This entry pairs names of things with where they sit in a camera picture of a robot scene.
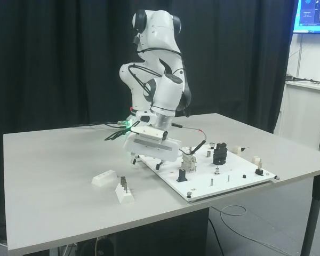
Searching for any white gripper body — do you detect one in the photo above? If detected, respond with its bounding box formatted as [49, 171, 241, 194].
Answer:
[123, 132, 183, 163]

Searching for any empty white peg holder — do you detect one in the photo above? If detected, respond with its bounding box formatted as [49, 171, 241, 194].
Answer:
[91, 169, 117, 188]

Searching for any flat white mounting plate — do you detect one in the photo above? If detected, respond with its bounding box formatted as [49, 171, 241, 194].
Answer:
[130, 125, 168, 142]

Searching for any white holder with pegs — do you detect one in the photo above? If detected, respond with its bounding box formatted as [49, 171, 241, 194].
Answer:
[114, 183, 135, 204]

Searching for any silver wrist ring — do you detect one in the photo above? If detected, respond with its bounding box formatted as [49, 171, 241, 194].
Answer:
[152, 113, 174, 132]

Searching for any dark table leg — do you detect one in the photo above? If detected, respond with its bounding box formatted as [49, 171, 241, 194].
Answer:
[299, 172, 320, 256]

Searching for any black D-SUB plug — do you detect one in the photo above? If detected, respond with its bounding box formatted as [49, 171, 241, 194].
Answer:
[212, 142, 228, 165]

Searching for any black curtain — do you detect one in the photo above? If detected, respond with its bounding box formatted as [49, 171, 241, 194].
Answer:
[0, 0, 294, 135]

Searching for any small white camera box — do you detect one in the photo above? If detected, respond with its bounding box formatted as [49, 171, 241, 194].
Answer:
[135, 111, 154, 126]

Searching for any metal square connector block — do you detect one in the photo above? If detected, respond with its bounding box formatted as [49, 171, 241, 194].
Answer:
[181, 154, 197, 173]

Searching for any grey cable on floor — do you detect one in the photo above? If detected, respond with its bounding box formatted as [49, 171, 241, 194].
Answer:
[212, 204, 248, 256]

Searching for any thin black rod on wire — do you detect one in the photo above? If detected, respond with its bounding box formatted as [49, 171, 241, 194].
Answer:
[172, 123, 206, 155]

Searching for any blue screen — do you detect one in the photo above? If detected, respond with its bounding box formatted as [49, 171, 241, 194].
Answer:
[292, 0, 320, 35]

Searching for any white cabinet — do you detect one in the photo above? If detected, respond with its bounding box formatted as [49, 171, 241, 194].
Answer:
[278, 79, 320, 156]

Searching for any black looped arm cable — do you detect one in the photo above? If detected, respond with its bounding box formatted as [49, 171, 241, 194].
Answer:
[127, 47, 188, 118]

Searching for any black cable on table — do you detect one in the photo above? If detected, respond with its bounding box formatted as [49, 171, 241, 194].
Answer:
[79, 121, 134, 141]

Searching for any white task board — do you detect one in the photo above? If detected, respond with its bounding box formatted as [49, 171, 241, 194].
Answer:
[137, 141, 281, 204]

